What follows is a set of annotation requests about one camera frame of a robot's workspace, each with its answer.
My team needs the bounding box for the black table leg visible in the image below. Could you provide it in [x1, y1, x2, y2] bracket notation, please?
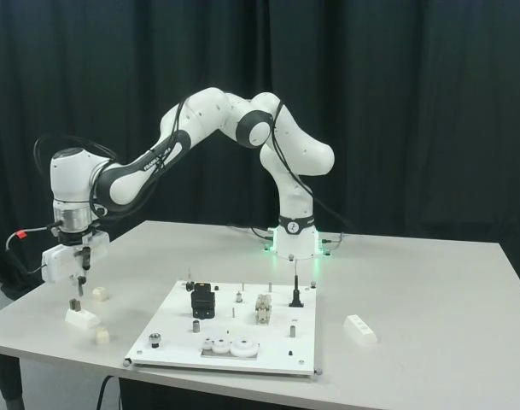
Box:
[0, 352, 20, 410]

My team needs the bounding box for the black curtain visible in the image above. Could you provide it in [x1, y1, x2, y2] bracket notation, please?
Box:
[0, 0, 520, 283]

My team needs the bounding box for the black D-SUB plug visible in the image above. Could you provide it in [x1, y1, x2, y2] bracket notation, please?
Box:
[190, 282, 218, 320]

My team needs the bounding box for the white task board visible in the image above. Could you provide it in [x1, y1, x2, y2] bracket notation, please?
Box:
[123, 279, 324, 378]

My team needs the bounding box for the white peg holder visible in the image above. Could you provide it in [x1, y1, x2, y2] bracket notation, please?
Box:
[65, 306, 99, 330]

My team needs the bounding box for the black plug with thin wire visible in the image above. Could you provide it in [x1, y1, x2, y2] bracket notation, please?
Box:
[288, 262, 304, 308]

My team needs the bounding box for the white holder with holes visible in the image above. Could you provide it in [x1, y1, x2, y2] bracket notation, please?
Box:
[342, 314, 379, 344]

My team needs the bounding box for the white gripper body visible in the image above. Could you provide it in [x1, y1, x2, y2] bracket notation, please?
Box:
[41, 230, 112, 284]

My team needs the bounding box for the white large gear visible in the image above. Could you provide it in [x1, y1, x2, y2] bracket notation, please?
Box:
[230, 337, 260, 359]

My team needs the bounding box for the beige connector block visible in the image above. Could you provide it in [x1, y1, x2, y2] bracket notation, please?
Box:
[254, 293, 273, 325]

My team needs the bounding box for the black floor cable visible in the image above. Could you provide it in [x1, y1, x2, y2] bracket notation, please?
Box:
[98, 374, 120, 410]

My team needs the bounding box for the black cabinet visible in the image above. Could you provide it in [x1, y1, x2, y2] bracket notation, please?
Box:
[118, 375, 324, 410]

